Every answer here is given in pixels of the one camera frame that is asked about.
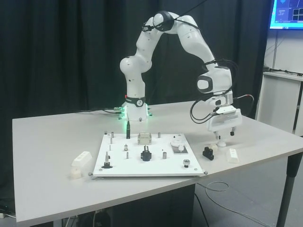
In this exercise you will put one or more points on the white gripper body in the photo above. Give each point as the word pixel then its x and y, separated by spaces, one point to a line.
pixel 225 121

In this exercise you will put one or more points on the white large gear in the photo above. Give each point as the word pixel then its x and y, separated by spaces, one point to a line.
pixel 175 142

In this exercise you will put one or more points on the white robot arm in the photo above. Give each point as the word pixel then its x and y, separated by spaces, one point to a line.
pixel 142 47

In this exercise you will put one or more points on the white medium gear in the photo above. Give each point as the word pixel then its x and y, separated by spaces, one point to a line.
pixel 222 143

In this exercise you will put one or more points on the white small gear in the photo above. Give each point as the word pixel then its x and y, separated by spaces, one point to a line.
pixel 181 148

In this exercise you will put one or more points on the white small holder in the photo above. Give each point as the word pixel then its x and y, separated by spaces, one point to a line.
pixel 214 148
pixel 75 173

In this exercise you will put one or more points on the black D-SUB plug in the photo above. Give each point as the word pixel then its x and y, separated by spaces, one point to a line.
pixel 208 153

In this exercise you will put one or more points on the metal ribbed round connector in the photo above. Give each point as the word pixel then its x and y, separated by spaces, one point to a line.
pixel 186 163

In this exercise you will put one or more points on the metal square block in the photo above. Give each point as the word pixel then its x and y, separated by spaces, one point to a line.
pixel 144 139

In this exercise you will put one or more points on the black round-base plug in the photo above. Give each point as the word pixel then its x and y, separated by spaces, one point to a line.
pixel 145 154

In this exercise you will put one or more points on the grey table leg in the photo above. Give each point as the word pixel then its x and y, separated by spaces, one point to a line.
pixel 288 196

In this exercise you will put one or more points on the black slender plug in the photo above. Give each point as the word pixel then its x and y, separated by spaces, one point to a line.
pixel 128 131

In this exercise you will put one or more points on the metal BNC plug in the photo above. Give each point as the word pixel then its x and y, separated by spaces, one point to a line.
pixel 126 148

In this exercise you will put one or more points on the metal bolt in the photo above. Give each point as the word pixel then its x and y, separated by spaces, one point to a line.
pixel 106 162

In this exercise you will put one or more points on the blue screen monitor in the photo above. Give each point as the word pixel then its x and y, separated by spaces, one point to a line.
pixel 286 14

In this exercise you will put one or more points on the black curtain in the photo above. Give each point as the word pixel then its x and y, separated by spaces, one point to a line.
pixel 59 47

